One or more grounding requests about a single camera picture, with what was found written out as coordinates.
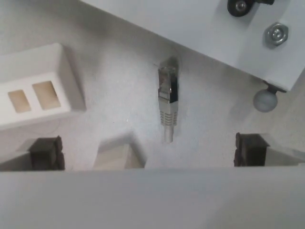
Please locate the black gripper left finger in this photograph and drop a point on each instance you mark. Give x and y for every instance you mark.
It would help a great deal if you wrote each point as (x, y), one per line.
(46, 155)

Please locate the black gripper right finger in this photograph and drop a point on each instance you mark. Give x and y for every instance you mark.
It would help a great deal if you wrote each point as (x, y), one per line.
(250, 152)

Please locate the white holder with rectangular holes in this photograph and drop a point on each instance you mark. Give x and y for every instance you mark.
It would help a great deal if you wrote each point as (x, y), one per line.
(62, 71)

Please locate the grey Ethernet plug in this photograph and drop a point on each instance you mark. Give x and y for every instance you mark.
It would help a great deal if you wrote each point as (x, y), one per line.
(168, 100)

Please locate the white task board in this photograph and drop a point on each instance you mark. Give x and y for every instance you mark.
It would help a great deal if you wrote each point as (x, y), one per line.
(190, 23)

